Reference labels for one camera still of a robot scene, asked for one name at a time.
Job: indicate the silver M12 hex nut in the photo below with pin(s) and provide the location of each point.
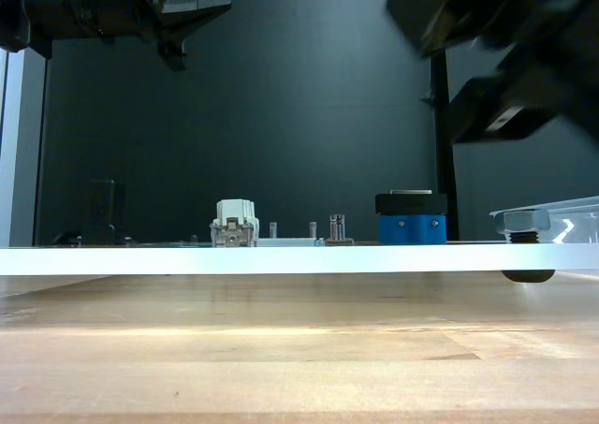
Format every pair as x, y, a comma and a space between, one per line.
521, 222

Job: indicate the blue and black socket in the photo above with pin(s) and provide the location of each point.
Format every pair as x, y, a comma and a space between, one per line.
412, 229

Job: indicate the black M12 threaded stud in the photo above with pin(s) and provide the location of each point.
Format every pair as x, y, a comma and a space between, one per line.
524, 238

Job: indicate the clear plastic tub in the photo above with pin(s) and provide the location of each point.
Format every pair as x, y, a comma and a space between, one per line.
575, 227

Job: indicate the small metal connector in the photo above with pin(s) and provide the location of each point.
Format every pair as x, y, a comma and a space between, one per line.
337, 227

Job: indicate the small silver screw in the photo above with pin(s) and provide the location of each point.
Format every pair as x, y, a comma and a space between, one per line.
312, 229
273, 229

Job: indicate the black clamp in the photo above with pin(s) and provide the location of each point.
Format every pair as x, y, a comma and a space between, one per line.
105, 209

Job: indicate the beige connector housing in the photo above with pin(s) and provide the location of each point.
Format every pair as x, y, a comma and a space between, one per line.
236, 218

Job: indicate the white board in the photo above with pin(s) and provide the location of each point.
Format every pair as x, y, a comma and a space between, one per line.
281, 260

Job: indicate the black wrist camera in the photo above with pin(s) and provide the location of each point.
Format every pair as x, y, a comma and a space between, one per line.
412, 7

